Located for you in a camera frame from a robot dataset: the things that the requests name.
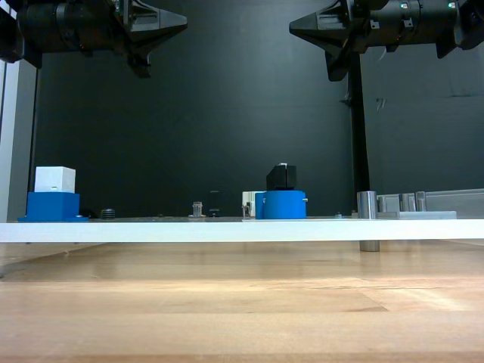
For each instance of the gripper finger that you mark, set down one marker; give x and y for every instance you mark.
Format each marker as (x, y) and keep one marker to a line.
(151, 17)
(336, 39)
(151, 38)
(332, 19)

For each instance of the large steel cylinder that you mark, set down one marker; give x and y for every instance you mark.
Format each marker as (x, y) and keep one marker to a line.
(367, 204)

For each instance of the small steel cylinder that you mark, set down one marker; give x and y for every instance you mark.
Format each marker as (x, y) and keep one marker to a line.
(421, 201)
(407, 202)

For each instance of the black block plug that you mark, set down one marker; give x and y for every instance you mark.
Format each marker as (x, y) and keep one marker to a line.
(280, 177)

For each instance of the white cube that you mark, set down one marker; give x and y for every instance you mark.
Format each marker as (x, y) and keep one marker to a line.
(54, 179)

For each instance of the blue round holder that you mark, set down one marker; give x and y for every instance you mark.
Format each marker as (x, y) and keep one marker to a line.
(283, 205)

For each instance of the black ribbed knob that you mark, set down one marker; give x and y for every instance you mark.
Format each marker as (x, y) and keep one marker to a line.
(108, 214)

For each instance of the white connector housing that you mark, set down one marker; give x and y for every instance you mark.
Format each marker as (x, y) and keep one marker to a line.
(249, 202)

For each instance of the blue square holder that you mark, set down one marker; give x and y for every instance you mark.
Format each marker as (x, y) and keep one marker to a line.
(53, 206)

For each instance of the clear plastic tub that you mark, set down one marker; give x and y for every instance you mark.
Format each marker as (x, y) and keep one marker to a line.
(453, 200)

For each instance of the white board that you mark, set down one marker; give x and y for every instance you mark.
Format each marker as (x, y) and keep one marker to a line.
(189, 230)

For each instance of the grey metal plate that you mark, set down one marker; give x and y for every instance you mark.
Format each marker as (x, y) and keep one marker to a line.
(427, 215)

